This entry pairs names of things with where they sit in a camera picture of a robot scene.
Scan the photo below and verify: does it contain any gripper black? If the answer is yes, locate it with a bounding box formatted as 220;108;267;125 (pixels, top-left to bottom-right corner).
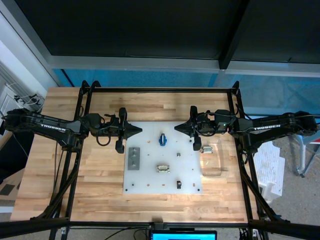
106;107;143;154
174;105;215;152

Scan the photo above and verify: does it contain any beige HAN10E socket base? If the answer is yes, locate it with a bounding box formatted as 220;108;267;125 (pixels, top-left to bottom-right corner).
156;164;172;174

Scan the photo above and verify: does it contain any grey metal plate with pegs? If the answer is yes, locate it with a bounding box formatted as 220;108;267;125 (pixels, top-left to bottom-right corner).
127;146;141;171

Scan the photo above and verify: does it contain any clear plastic tub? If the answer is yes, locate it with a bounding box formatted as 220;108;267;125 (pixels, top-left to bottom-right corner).
199;139;230;180

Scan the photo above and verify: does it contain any white task board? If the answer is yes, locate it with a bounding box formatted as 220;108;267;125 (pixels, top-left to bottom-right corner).
122;121;203;195

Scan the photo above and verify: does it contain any white foam packaging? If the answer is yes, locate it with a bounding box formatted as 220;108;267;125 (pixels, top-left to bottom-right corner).
252;139;286;204

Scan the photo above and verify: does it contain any screen with blue edge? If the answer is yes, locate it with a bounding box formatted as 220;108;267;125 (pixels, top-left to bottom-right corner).
149;229;218;240

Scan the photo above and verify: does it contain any grey metal stand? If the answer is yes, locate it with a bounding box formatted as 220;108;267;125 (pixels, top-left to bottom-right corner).
287;129;320;179

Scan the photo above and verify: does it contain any cardboard box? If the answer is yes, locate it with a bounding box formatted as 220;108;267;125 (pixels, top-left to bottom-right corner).
0;167;26;201

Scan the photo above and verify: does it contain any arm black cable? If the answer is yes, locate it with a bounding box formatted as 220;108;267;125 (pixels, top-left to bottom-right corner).
193;112;227;138
96;113;113;147

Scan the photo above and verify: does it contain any black table-level camera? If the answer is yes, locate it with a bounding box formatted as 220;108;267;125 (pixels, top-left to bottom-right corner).
151;217;168;230

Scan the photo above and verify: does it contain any white cable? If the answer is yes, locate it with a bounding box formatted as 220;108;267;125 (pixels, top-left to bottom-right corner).
12;83;45;107

